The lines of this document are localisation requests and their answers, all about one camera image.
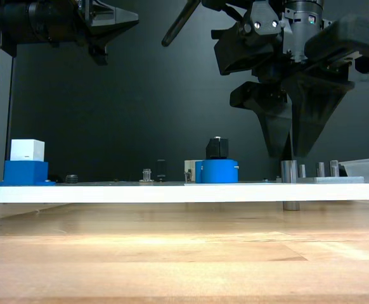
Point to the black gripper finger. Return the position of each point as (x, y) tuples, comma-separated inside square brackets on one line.
[(125, 19), (273, 126), (314, 104)]

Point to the thick steel cylinder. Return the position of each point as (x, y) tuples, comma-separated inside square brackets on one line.
[(289, 171)]

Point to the thinnest steel cylinder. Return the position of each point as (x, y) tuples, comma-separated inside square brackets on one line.
[(302, 171)]

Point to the thin steel cylinder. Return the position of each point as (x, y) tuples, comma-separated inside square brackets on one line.
[(321, 170)]

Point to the medium steel cylinder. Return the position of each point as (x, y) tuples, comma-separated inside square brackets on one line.
[(334, 168)]

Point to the black block plug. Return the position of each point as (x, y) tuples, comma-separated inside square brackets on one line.
[(217, 148)]

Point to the blue round holder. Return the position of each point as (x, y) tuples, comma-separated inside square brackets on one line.
[(217, 172)]

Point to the grey metal plate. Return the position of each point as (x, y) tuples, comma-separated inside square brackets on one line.
[(330, 180)]

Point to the clear plastic tub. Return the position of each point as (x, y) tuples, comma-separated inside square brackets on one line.
[(368, 169)]

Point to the white connector housing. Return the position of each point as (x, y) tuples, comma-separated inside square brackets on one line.
[(190, 168)]

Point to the small black plug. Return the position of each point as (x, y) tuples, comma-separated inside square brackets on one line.
[(161, 168)]

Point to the clear plastic connector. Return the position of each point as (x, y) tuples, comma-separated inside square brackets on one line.
[(146, 175)]

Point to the white board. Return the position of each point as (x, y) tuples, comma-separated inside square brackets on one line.
[(140, 193)]

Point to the white cube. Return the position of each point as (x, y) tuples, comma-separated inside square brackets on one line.
[(26, 149)]

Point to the black knurled screw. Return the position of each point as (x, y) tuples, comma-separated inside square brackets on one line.
[(72, 179)]

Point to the blue square holder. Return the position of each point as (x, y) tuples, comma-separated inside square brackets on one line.
[(26, 172)]

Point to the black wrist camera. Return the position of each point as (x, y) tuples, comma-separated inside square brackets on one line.
[(244, 47)]

